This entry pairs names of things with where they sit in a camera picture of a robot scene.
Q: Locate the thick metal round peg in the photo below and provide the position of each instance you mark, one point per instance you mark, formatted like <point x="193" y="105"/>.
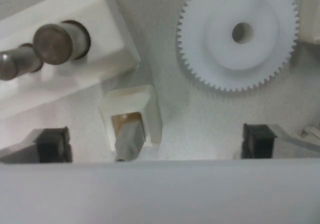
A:
<point x="53" y="43"/>

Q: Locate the grey Ethernet plug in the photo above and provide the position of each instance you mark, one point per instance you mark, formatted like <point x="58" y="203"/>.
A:
<point x="130" y="138"/>

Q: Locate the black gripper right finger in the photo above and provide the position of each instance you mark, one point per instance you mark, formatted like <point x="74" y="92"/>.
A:
<point x="258" y="142"/>

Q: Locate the small cream holder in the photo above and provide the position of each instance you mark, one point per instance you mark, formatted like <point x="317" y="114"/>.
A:
<point x="311" y="21"/>

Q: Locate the small white plug holder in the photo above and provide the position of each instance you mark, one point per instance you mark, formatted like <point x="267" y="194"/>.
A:
<point x="150" y="108"/>

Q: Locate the white round peg holder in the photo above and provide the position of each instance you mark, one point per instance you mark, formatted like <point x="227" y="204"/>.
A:
<point x="105" y="33"/>

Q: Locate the white large gear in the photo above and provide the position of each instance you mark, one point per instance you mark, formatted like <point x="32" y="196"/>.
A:
<point x="220" y="66"/>

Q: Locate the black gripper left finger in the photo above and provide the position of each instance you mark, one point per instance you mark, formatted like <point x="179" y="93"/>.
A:
<point x="53" y="145"/>

